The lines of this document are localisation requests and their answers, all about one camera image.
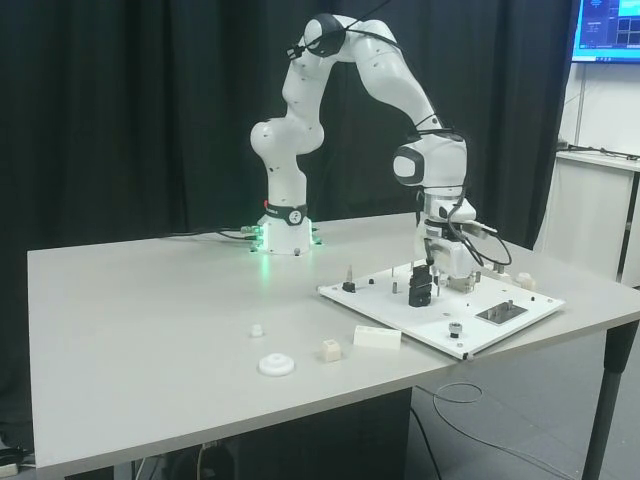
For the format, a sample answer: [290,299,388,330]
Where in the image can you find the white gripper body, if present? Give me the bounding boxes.
[413,235,476,280]

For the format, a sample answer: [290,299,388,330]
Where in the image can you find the white long peg holder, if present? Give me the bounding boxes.
[352,324,405,354]

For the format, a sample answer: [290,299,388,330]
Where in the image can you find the black D-SUB plug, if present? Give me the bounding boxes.
[407,265,433,308]

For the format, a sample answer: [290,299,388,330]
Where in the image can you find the white task board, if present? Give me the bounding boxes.
[317,259,568,363]

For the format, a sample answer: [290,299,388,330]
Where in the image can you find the white cabinet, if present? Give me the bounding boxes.
[532,146,640,290]

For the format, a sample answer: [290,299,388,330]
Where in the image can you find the white large gear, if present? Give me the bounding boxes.
[256,351,298,377]

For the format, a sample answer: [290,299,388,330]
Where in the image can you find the dark table leg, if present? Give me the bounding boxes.
[583,318,633,480]

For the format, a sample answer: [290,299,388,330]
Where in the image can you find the blue screen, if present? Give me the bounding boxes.
[569,0,640,65]

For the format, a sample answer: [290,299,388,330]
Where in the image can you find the black curtain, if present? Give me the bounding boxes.
[0,0,585,301]

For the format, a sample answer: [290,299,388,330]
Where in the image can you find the white power strip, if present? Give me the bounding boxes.
[0,446,32,475]

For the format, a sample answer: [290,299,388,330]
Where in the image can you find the black looped gripper cable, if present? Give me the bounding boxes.
[443,197,514,270]

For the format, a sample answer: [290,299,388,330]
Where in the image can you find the grey cable on floor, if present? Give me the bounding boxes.
[408,381,556,480]

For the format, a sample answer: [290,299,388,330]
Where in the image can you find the black cables at arm foot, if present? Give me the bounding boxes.
[215,225,262,243]

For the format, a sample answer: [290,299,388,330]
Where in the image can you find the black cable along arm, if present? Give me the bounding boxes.
[285,13,472,151]

